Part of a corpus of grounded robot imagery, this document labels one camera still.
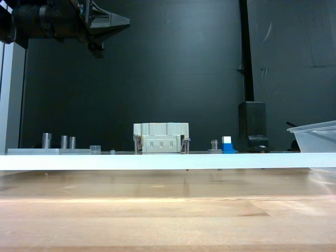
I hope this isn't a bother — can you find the beige connector housing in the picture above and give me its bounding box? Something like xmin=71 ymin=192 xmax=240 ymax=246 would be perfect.
xmin=133 ymin=122 xmax=190 ymax=154

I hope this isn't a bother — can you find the grey metal plate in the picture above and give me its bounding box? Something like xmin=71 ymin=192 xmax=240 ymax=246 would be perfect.
xmin=7 ymin=148 xmax=91 ymax=156

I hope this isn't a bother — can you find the white plastic board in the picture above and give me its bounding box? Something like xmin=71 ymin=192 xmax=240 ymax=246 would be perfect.
xmin=0 ymin=151 xmax=336 ymax=171

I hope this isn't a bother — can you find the small blue white socket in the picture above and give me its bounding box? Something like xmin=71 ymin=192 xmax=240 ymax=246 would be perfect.
xmin=221 ymin=135 xmax=236 ymax=153

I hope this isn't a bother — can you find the clear plastic tub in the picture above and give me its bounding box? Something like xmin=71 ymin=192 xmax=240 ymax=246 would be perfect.
xmin=286 ymin=120 xmax=336 ymax=169

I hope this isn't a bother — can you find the grey partition frame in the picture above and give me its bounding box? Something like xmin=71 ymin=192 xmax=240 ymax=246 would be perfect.
xmin=0 ymin=41 xmax=27 ymax=154

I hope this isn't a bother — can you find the black wall pillar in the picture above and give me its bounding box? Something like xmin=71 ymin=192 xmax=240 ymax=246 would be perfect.
xmin=238 ymin=0 xmax=255 ymax=102

